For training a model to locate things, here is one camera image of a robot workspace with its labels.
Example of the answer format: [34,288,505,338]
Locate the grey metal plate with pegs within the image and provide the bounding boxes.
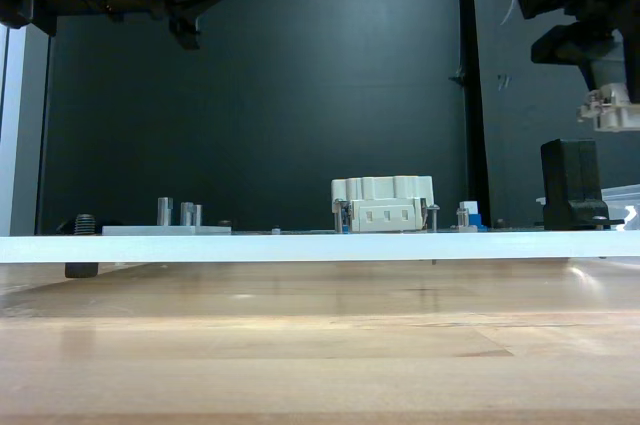
[102,197,232,236]

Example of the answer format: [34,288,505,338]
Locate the white task board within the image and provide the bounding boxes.
[0,229,640,265]

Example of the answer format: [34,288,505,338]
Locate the clear plastic tub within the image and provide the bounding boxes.
[534,184,640,235]

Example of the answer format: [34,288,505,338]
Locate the grey connector base with screws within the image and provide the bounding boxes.
[331,173,442,235]

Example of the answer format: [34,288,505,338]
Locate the small blue white connector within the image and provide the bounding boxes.
[458,199,485,232]

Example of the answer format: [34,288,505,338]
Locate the black plastic socket block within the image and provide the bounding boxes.
[539,138,629,232]

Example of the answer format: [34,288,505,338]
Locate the black wall pillar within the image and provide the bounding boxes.
[454,0,494,232]

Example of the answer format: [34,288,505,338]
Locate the grey ten-hole connector insert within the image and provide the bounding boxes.
[574,83,640,134]

